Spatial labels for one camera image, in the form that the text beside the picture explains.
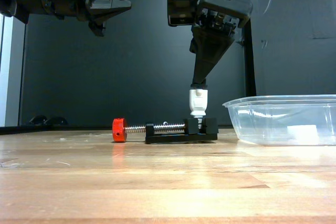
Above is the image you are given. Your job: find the clear plastic container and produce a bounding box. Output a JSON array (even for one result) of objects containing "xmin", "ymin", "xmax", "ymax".
[{"xmin": 222, "ymin": 94, "xmax": 336, "ymax": 146}]

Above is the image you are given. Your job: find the white socket with white cord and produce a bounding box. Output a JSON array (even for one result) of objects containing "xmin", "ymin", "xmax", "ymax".
[{"xmin": 162, "ymin": 88, "xmax": 209, "ymax": 130}]

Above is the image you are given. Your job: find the black clamp with red knob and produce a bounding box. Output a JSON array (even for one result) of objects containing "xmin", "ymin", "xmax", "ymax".
[{"xmin": 112, "ymin": 116, "xmax": 219, "ymax": 145}]

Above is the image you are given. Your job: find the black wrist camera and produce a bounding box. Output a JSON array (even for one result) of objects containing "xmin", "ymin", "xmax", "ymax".
[{"xmin": 166, "ymin": 0, "xmax": 202, "ymax": 27}]

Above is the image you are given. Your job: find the black curved frame bracket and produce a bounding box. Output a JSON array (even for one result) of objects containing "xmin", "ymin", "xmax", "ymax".
[
  {"xmin": 45, "ymin": 116, "xmax": 69, "ymax": 126},
  {"xmin": 28, "ymin": 115, "xmax": 48, "ymax": 125}
]

